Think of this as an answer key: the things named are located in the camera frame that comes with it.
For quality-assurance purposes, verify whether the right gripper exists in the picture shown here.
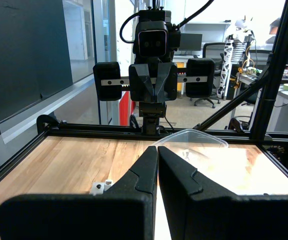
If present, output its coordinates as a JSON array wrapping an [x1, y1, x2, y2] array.
[[93, 56, 215, 103]]

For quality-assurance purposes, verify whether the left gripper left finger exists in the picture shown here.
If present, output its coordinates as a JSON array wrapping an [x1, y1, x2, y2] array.
[[0, 145, 159, 240]]

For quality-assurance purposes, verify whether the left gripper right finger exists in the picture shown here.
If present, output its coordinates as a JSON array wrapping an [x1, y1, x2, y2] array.
[[157, 145, 288, 240]]

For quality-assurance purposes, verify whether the clear plastic container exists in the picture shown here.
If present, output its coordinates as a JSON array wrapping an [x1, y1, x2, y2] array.
[[150, 128, 230, 163]]

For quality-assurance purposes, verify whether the yellow drawer cabinet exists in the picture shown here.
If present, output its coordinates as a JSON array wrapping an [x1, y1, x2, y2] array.
[[176, 62, 187, 95]]

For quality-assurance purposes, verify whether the red panel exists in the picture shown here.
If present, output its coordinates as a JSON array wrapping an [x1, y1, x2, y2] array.
[[118, 89, 136, 126]]

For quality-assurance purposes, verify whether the black office chair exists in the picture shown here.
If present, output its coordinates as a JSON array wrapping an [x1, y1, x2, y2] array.
[[190, 42, 226, 109]]

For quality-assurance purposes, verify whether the black computer monitor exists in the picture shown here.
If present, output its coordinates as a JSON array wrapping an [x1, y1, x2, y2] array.
[[178, 33, 203, 56]]

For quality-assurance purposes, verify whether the white robot figure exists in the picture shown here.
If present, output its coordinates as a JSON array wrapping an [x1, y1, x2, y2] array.
[[217, 14, 256, 101]]

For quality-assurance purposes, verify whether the white plastic bracket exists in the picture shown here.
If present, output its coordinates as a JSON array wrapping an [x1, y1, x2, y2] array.
[[88, 179, 115, 196]]

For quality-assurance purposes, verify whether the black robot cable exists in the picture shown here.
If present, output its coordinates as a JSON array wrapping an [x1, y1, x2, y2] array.
[[120, 12, 141, 44], [175, 0, 215, 28]]

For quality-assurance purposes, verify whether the black metal frame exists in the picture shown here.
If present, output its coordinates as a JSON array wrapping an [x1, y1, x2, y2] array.
[[0, 0, 288, 197]]

